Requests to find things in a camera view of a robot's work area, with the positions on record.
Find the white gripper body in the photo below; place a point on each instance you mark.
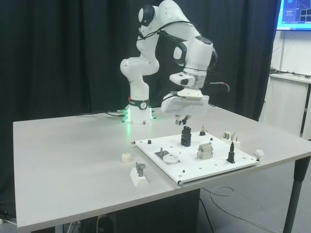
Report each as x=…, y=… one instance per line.
x=184, y=105

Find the white large gear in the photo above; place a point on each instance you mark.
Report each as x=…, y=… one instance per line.
x=170, y=159

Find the black Ethernet plug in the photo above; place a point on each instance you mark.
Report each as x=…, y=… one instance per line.
x=230, y=155

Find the white task board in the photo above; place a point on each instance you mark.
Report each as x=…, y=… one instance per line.
x=194, y=162

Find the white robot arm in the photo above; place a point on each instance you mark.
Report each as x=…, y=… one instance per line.
x=170, y=14

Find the beige waterproof plug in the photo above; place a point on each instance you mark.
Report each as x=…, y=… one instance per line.
x=205, y=152

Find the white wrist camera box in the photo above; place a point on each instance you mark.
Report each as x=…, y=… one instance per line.
x=182, y=78

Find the small white cube holder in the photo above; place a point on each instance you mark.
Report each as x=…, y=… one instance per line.
x=126, y=157

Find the white medium gear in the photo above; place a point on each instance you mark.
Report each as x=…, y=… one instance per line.
x=258, y=153

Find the dark table leg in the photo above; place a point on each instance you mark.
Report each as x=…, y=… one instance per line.
x=295, y=194

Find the small metal USB plug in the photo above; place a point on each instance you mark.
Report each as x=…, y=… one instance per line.
x=227, y=135

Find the black curtain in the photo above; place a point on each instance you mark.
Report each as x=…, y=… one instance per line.
x=60, y=60

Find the metal bolt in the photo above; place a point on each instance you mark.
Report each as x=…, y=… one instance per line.
x=143, y=165

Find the white cabinet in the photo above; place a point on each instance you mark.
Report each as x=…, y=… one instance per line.
x=289, y=104

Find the blue screen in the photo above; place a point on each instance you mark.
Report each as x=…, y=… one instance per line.
x=295, y=14

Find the white peg holder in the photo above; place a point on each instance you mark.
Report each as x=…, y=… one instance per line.
x=139, y=180

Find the thin metal plug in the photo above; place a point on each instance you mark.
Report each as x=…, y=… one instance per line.
x=234, y=136

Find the white plug holder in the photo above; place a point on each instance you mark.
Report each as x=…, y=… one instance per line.
x=236, y=144

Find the flat white mounting plate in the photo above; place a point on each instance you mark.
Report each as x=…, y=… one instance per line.
x=189, y=94

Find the black equipment cabinet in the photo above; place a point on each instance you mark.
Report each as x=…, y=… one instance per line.
x=170, y=213

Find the black D-SUB plug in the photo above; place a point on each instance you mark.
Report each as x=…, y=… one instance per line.
x=185, y=139

